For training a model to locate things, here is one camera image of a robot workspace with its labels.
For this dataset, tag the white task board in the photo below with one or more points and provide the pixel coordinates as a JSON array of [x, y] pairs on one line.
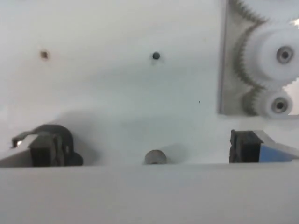
[[116, 81]]

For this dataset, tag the metal round peg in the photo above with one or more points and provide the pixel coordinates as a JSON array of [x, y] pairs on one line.
[[155, 157]]

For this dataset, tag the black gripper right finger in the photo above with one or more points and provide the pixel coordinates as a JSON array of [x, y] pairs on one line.
[[245, 147]]

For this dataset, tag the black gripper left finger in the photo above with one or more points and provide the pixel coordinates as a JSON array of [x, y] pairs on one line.
[[42, 151]]

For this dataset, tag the white large gear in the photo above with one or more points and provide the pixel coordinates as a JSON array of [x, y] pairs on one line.
[[268, 9]]

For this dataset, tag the white small gear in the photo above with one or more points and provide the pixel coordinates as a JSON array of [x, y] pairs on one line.
[[279, 105]]

